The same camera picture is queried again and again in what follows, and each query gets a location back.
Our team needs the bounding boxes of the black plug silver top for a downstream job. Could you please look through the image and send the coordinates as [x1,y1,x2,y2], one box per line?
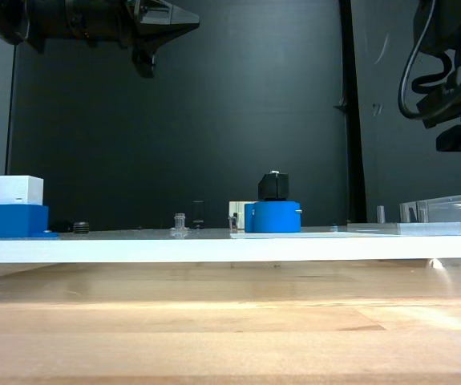
[257,170,289,201]

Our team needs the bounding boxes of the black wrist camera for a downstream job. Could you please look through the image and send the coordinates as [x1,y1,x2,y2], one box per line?
[416,86,461,128]

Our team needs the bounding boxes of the blue round holder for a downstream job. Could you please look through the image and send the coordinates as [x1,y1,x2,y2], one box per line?
[245,201,303,233]

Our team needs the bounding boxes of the white cube block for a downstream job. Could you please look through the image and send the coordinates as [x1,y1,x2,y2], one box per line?
[0,175,44,206]

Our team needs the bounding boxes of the blue square holder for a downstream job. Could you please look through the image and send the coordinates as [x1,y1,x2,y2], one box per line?
[0,204,59,241]

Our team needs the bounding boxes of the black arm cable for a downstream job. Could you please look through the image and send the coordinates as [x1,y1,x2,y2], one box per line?
[397,0,461,121]

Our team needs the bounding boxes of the black room pillar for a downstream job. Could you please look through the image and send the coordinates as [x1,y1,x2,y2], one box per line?
[337,0,368,225]

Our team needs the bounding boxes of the white task board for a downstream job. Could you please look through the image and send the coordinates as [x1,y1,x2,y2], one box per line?
[0,228,461,265]

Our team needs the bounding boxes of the clear plastic tub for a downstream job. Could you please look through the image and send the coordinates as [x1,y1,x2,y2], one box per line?
[398,191,461,237]

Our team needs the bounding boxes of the white connector housing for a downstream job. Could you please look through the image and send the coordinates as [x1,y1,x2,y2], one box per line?
[228,201,251,233]

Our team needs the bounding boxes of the grey aluminium block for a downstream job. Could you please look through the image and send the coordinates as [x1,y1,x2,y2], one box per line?
[346,221,461,237]

